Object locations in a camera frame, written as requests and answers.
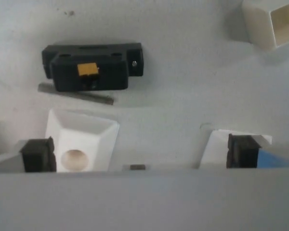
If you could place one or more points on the black D-SUB plug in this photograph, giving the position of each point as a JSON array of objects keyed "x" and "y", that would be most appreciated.
[{"x": 67, "y": 72}]

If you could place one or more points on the white block holder with holes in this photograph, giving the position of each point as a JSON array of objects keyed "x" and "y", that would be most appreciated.
[{"x": 86, "y": 139}]

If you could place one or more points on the long white holder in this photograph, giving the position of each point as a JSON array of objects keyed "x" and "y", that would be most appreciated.
[{"x": 214, "y": 151}]

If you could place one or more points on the metal square peg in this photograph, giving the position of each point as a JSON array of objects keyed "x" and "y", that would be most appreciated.
[
  {"x": 96, "y": 97},
  {"x": 137, "y": 167}
]

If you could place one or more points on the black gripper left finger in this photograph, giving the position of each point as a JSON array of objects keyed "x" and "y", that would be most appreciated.
[{"x": 37, "y": 156}]

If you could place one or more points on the small white open holder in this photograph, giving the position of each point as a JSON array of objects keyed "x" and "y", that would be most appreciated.
[{"x": 257, "y": 24}]

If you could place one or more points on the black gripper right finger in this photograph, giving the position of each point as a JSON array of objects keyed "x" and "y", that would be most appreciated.
[{"x": 242, "y": 154}]

